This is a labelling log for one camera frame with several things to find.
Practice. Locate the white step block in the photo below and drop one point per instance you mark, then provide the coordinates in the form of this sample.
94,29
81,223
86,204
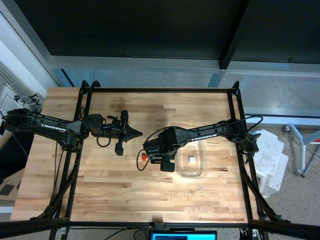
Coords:
271,172

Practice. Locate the clear plastic tub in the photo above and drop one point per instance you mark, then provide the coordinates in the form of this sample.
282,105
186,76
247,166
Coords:
185,168

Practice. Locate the black vise with orange knob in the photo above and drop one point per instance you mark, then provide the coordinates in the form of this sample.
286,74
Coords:
143,157

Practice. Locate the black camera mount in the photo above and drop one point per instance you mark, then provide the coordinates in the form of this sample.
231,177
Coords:
158,225

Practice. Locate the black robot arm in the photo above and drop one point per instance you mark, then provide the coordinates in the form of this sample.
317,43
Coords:
200,135
53,127

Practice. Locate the laptop screen with blue edge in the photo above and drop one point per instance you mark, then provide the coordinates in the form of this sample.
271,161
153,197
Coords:
182,236

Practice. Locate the cardboard box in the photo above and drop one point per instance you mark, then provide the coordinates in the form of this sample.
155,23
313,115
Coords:
15,175

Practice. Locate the small white block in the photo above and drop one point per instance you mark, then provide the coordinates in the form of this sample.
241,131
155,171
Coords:
192,159

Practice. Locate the black metal frame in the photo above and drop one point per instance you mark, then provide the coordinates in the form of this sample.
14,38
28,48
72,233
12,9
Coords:
160,90

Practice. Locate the grey metal stand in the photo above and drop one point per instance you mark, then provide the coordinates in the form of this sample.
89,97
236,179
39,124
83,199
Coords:
302,155

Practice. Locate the black bin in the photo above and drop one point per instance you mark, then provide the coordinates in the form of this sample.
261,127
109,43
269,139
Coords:
12,155

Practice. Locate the grey aluminium window frame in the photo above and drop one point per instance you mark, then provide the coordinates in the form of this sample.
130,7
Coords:
125,62

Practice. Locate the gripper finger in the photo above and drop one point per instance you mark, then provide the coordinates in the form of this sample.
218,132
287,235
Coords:
132,136
132,130

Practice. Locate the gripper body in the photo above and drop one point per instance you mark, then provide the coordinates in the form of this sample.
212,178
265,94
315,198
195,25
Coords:
167,166
121,130

